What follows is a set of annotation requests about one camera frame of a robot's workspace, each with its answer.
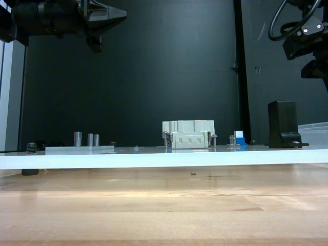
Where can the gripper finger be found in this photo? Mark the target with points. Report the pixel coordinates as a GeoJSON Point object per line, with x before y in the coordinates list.
{"type": "Point", "coordinates": [107, 25]}
{"type": "Point", "coordinates": [112, 14]}

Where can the medium steel bar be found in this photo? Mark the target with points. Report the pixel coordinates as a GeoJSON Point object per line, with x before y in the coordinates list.
{"type": "Point", "coordinates": [90, 139]}

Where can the thick steel bar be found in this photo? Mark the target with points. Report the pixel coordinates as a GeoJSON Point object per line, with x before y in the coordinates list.
{"type": "Point", "coordinates": [78, 138]}

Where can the thin steel bar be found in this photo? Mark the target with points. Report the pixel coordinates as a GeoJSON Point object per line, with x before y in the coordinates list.
{"type": "Point", "coordinates": [97, 140]}

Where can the white taskboard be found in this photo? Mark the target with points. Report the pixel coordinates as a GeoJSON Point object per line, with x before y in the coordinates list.
{"type": "Point", "coordinates": [164, 159]}

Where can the black plastic connector block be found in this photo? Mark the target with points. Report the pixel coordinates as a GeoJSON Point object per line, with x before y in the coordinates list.
{"type": "Point", "coordinates": [282, 120]}

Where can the clear plastic tub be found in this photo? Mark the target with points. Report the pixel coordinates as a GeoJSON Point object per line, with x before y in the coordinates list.
{"type": "Point", "coordinates": [317, 133]}

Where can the black board screw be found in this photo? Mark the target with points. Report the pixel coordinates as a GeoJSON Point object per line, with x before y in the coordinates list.
{"type": "Point", "coordinates": [113, 143]}
{"type": "Point", "coordinates": [253, 142]}

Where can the small blue white socket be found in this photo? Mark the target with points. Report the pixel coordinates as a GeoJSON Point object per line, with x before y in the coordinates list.
{"type": "Point", "coordinates": [240, 141]}

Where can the tiny grey stud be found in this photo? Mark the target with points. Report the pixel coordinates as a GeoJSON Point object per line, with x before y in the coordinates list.
{"type": "Point", "coordinates": [136, 147]}

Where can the silver connector screw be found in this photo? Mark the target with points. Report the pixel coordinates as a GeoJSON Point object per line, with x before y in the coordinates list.
{"type": "Point", "coordinates": [166, 132]}
{"type": "Point", "coordinates": [214, 135]}

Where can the small silver screw terminal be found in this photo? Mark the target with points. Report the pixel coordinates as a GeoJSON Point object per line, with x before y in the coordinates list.
{"type": "Point", "coordinates": [232, 141]}

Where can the knurled board screw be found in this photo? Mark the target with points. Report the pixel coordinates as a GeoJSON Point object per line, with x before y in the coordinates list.
{"type": "Point", "coordinates": [31, 148]}

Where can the beige connector housing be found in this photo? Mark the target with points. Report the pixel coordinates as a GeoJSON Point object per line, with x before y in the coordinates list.
{"type": "Point", "coordinates": [189, 139]}

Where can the black board foot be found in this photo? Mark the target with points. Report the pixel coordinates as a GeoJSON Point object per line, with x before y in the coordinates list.
{"type": "Point", "coordinates": [30, 172]}

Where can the black wall post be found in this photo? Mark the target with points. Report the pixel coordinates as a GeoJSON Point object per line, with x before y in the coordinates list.
{"type": "Point", "coordinates": [241, 77]}

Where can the blue clamp mount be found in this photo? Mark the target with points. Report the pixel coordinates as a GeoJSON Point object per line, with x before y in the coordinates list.
{"type": "Point", "coordinates": [169, 140]}

